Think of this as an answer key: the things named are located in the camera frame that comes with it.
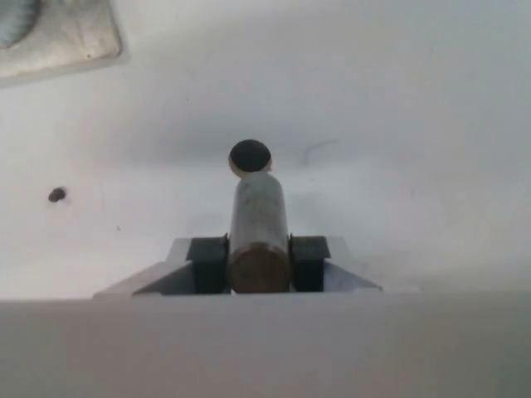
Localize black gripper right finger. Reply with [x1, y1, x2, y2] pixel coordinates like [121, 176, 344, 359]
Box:
[288, 234, 383, 294]

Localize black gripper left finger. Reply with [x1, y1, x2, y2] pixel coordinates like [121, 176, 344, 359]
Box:
[93, 235, 231, 299]

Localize metal round peg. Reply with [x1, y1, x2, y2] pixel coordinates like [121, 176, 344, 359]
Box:
[225, 171, 290, 294]

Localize white task board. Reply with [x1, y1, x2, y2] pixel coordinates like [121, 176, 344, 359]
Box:
[0, 0, 531, 303]

